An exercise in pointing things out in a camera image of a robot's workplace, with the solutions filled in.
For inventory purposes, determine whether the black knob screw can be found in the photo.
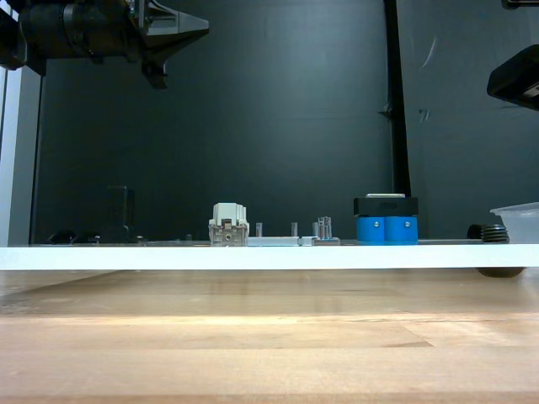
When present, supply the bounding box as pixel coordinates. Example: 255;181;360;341
466;224;510;244

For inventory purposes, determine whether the small silver metal socket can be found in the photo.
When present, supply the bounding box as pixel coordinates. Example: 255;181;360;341
311;215;341;247

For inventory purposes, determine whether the clear plastic tub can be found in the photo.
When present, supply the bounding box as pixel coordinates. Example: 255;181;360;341
489;201;539;244

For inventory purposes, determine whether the white taskboard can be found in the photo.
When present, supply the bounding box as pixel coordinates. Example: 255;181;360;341
0;239;539;271

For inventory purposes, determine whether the black rubber board foot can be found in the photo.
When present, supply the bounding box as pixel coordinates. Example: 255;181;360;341
476;267;526;279

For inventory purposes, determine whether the beige rectangular connector housing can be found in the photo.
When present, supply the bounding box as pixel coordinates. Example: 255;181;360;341
208;201;249;247

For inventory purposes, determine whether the grey metal partition frame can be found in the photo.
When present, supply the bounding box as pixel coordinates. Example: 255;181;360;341
0;66;44;246

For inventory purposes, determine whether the blue and black connector socket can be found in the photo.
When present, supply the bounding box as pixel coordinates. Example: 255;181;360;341
352;193;420;245

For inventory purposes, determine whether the aluminium block with pins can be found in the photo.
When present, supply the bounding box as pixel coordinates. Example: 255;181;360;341
247;221;321;247

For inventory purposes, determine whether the black vertical post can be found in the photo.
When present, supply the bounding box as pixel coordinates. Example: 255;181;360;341
382;0;413;195

